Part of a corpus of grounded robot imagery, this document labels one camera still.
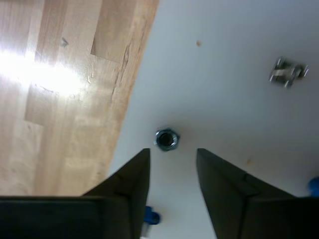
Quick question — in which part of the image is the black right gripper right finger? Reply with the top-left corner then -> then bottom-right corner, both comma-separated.
196,148 -> 319,239

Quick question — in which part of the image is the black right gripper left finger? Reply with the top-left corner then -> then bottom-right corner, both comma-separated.
0,148 -> 152,239

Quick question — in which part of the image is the silver M12 hex nut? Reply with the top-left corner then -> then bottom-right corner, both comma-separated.
154,126 -> 180,152

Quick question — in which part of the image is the blue and black connector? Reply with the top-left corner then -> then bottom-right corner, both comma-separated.
308,176 -> 319,199

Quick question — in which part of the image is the small blue plug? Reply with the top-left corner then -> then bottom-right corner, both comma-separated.
144,205 -> 161,226

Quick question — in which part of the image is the white board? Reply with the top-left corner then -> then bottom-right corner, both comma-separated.
106,0 -> 319,239

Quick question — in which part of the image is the silver metal clip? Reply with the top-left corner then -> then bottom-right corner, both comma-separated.
268,56 -> 310,89

